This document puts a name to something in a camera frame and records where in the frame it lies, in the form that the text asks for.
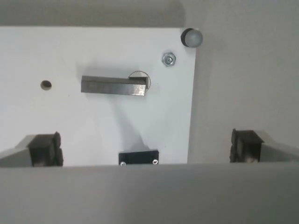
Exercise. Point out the white task board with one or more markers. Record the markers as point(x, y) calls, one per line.
point(93, 93)

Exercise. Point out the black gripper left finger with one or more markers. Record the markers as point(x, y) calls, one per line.
point(45, 149)

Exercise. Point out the silver hex nut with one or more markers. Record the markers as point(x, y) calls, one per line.
point(169, 59)

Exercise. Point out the black rubber board foot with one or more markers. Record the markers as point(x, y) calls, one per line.
point(192, 38)

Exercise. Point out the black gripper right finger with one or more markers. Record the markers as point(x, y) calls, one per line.
point(243, 147)

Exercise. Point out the metal square peg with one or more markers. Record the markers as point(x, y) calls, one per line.
point(112, 86)

